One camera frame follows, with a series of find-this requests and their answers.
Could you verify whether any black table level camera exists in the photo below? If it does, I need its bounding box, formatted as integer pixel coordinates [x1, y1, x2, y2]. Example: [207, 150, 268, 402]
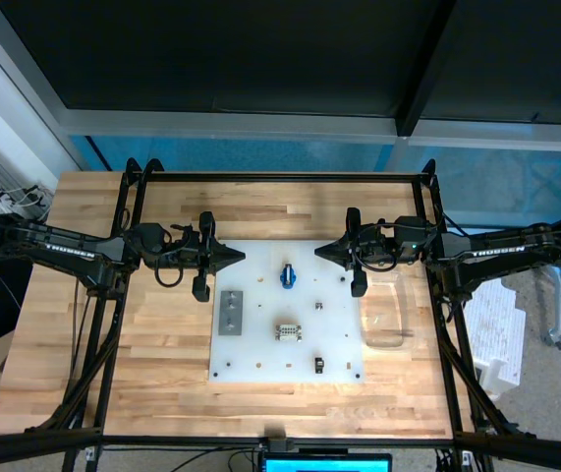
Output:
[265, 426, 291, 452]

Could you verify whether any black wall post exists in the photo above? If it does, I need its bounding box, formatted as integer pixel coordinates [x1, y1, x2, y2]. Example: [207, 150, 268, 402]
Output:
[395, 0, 458, 138]

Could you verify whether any grey metal plate with posts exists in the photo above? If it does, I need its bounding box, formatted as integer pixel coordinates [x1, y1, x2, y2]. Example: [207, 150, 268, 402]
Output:
[217, 289, 245, 336]

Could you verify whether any blue clamp with bar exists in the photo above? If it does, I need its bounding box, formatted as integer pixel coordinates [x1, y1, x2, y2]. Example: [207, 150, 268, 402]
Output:
[276, 263, 298, 292]

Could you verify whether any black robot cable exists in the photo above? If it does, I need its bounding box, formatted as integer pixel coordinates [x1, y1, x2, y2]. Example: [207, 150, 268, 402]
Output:
[353, 240, 397, 273]
[154, 253, 187, 289]

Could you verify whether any white task board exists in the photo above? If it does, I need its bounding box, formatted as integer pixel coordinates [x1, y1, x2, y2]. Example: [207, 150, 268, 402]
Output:
[209, 239, 365, 384]

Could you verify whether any white foam packing block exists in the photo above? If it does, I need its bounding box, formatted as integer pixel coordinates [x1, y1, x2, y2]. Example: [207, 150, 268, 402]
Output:
[461, 268, 528, 403]

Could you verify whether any grey HAN10E connector insert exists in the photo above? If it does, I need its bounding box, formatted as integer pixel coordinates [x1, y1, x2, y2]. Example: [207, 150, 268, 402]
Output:
[274, 323, 305, 343]

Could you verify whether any screen with blue edge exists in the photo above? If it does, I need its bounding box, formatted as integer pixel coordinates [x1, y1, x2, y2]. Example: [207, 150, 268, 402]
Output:
[258, 452, 394, 472]

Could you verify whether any silver window sill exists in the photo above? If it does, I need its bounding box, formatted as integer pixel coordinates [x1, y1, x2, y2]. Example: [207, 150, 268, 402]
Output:
[61, 108, 561, 151]

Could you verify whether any black and white cable bundle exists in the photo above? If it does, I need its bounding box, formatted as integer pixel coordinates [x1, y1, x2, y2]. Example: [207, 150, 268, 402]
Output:
[0, 182, 49, 210]

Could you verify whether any black aluminium frame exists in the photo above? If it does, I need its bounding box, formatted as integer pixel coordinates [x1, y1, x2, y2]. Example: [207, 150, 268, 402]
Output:
[0, 156, 561, 472]

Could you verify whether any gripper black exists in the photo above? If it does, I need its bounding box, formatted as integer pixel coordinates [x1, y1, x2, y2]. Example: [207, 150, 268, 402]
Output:
[313, 207, 395, 299]
[169, 210, 248, 302]

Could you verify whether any clear plastic tub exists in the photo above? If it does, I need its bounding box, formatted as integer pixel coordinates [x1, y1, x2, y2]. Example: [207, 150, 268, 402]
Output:
[361, 272, 417, 352]

